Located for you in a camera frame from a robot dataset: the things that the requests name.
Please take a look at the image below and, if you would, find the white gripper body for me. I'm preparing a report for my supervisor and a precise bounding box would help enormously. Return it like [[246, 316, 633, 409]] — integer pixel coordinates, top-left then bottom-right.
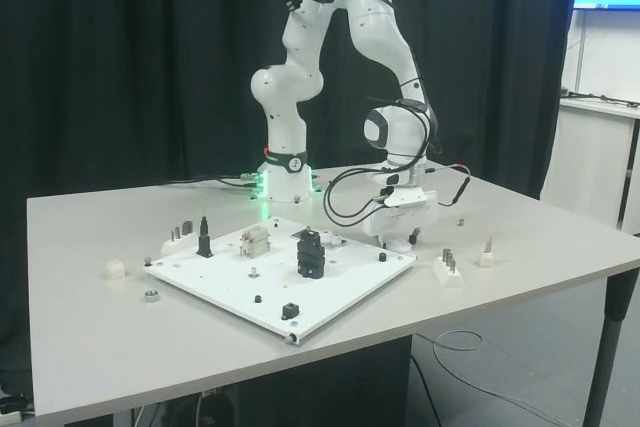
[[362, 189, 442, 241]]

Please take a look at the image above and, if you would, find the white large gear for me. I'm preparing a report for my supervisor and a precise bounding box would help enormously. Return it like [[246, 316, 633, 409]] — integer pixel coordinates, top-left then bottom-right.
[[383, 235, 416, 253]]

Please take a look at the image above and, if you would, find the white sloped peg holder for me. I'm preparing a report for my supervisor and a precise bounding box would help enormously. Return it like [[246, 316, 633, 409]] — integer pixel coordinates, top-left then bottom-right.
[[431, 256, 464, 289]]

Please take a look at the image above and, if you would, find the small white single-peg holder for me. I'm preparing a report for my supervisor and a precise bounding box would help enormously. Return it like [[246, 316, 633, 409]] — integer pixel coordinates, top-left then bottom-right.
[[474, 245, 498, 269]]

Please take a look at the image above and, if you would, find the black D-SUB plug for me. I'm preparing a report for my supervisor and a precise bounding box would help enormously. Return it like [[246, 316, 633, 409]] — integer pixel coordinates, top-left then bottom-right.
[[295, 228, 327, 282]]

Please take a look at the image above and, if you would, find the white task board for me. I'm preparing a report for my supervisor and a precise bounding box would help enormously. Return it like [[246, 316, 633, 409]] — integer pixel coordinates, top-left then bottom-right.
[[142, 216, 419, 348]]

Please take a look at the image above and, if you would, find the black box cabinet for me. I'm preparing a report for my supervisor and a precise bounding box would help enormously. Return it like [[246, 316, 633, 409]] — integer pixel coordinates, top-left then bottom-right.
[[131, 331, 417, 427]]

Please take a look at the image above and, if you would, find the black waterproof plug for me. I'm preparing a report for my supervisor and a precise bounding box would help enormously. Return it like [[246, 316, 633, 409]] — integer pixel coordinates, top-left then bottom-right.
[[196, 215, 216, 259]]

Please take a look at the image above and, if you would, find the white cabinet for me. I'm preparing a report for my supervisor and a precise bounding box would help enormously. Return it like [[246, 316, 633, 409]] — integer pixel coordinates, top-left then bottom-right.
[[556, 94, 640, 237]]

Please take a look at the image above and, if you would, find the white long peg holder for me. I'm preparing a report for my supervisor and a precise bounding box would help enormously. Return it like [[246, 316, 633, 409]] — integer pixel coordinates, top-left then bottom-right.
[[160, 233, 199, 255]]

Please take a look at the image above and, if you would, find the black table leg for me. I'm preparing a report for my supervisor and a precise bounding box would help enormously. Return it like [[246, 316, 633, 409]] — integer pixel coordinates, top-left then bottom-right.
[[583, 265, 637, 427]]

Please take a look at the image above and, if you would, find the black curtain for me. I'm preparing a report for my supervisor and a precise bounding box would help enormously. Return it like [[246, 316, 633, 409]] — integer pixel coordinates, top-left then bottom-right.
[[0, 0, 577, 401]]

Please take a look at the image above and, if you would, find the black looped cable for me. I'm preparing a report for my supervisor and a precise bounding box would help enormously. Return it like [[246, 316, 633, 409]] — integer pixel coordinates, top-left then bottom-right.
[[323, 164, 399, 228]]

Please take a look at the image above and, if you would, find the grey floor cable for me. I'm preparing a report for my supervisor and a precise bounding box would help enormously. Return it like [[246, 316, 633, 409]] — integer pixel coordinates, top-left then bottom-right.
[[430, 328, 497, 427]]

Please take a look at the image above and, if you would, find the black cable at arm foot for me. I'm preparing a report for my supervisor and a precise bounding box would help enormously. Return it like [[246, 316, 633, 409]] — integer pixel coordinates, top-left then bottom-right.
[[163, 172, 266, 190]]

